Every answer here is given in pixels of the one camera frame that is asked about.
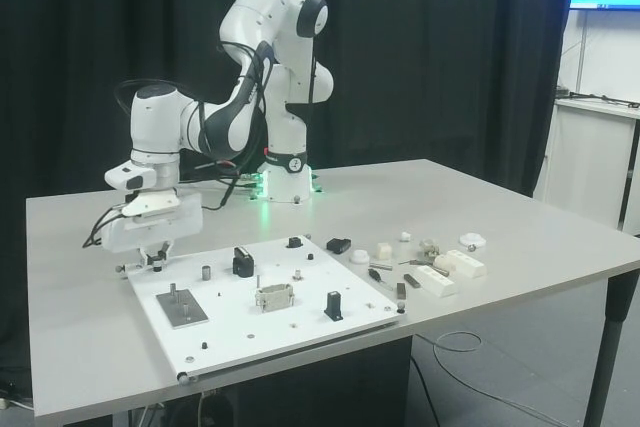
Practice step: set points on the small white cube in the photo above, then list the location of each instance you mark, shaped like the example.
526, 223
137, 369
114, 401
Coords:
405, 236

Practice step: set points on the small black and metal plug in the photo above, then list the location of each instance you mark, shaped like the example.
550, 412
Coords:
375, 274

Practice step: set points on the white cabinet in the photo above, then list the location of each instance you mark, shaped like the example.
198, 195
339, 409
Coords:
585, 167

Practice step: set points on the metal round peg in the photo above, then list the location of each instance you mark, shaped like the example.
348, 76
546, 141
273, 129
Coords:
381, 265

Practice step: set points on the white cube holder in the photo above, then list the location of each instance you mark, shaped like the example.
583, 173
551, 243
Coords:
383, 250

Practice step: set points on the white camera box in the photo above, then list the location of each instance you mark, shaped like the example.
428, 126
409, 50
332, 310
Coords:
125, 176

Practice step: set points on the metal BNC plug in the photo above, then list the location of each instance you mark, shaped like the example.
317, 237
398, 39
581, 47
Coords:
470, 247

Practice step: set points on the white holder with square holes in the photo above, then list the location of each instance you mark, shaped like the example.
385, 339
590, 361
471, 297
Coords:
437, 283
467, 263

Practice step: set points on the black plug block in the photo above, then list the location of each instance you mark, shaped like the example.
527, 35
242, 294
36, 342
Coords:
338, 245

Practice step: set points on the black D-SUB plug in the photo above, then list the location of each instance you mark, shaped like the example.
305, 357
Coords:
243, 264

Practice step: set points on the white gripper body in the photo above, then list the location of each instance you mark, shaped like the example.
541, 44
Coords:
165, 229

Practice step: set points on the metal bolt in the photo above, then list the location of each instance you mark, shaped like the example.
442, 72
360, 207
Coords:
158, 265

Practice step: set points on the black table leg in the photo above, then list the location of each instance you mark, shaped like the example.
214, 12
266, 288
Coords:
612, 347

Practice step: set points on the cream small holder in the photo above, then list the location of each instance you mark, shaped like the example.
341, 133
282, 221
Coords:
442, 262

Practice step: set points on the white small gear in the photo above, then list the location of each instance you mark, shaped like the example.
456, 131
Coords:
361, 256

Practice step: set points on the black curtain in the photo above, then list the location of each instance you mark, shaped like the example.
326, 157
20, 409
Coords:
425, 72

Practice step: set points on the white task board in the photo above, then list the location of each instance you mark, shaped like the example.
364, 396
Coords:
280, 327

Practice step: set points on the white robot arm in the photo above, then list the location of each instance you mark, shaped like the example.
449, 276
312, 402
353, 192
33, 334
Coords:
280, 52

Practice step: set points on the flat white mounting plate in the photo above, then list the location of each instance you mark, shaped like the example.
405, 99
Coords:
150, 204

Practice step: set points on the crumpled clear foil wrap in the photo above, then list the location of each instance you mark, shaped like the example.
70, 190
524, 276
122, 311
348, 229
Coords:
430, 247

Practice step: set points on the metal square peg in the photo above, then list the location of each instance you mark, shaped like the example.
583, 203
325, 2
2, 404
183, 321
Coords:
400, 290
410, 280

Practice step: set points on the white large gear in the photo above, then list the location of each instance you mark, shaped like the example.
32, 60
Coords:
472, 238

